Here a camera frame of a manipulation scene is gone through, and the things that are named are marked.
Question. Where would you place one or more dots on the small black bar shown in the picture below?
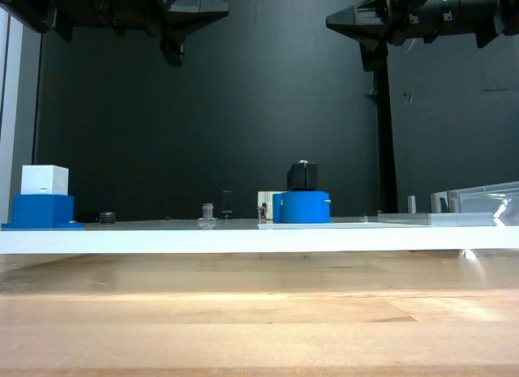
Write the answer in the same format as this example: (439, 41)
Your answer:
(227, 200)

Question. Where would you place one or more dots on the small metal clamp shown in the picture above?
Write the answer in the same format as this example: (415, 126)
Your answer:
(261, 215)

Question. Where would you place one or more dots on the blue square base mount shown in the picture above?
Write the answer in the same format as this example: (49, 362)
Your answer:
(40, 211)

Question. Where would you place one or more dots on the white task board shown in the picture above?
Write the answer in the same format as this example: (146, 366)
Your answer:
(162, 241)

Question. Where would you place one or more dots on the small grey metal peg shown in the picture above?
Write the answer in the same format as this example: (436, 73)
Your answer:
(411, 204)

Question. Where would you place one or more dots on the white cube block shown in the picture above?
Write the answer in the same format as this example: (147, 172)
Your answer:
(42, 180)

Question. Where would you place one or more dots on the grey metal plate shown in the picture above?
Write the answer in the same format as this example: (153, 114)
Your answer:
(458, 219)

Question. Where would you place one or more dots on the clear plastic fitting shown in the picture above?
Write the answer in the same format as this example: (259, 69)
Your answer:
(207, 211)

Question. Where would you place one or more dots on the black connector block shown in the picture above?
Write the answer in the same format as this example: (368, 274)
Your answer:
(302, 176)

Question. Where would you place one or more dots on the black threaded insert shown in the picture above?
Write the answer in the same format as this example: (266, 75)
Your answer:
(108, 218)

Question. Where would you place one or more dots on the light grey frame upright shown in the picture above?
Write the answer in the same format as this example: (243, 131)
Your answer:
(10, 109)

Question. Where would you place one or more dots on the black frame post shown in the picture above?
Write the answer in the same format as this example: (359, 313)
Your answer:
(385, 150)

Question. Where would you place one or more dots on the white flat plastic plate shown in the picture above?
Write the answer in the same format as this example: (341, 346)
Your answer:
(344, 225)

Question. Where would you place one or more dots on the white connector housing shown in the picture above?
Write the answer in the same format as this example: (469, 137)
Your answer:
(265, 198)

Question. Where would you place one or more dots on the clear plastic tub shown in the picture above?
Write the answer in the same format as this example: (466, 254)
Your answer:
(486, 198)

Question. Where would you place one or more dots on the blue round holder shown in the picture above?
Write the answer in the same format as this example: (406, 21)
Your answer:
(304, 208)

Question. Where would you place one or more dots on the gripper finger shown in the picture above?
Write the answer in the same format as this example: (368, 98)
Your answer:
(202, 12)
(361, 26)

